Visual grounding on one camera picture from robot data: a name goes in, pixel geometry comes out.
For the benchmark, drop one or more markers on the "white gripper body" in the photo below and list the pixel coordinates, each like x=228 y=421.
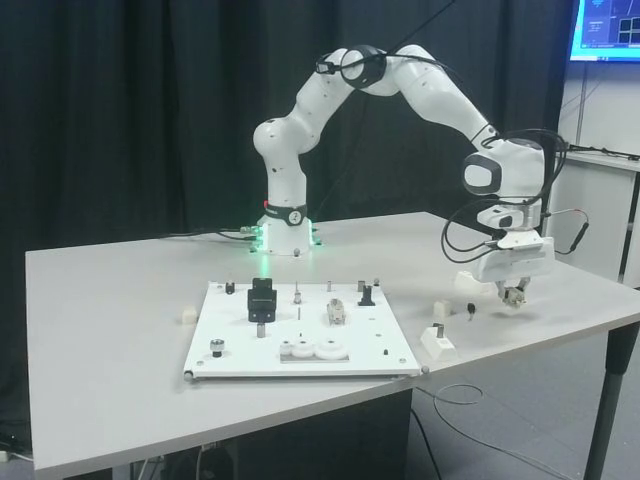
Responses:
x=515 y=262

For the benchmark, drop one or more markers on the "grey waterproof plug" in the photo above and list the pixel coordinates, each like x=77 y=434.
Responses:
x=513 y=298

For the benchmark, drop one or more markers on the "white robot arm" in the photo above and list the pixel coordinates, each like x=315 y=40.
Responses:
x=435 y=100

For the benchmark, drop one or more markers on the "small white cube holder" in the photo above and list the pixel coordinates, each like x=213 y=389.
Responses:
x=187 y=316
x=442 y=307

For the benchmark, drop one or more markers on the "metal square peg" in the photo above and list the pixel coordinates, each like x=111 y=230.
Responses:
x=439 y=330

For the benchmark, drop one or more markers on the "large white peg holder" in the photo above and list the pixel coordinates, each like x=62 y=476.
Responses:
x=440 y=347

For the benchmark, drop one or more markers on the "small black plug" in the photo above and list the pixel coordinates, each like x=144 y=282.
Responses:
x=367 y=296

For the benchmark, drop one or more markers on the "dark grey table leg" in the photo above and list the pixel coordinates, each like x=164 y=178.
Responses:
x=612 y=400

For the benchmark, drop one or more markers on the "white large gear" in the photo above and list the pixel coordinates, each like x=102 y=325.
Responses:
x=331 y=351

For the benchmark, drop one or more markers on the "metal bolt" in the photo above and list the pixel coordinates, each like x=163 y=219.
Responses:
x=297 y=297

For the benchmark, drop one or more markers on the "white medium gear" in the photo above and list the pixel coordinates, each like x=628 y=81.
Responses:
x=303 y=350

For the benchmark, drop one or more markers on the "white small gear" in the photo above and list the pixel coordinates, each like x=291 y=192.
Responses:
x=286 y=347

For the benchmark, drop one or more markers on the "large black D-SUB plug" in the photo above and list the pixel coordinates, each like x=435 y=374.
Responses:
x=262 y=300

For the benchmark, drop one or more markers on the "metal round peg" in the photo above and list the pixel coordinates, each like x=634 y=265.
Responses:
x=261 y=330

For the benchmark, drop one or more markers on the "blue screen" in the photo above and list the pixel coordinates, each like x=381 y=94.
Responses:
x=607 y=27

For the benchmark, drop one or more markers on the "white task board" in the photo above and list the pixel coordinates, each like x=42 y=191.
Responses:
x=240 y=357

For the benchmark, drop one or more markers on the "tiny black plug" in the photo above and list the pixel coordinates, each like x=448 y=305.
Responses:
x=230 y=288

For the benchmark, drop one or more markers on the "black curtains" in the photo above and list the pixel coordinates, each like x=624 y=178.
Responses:
x=125 y=125

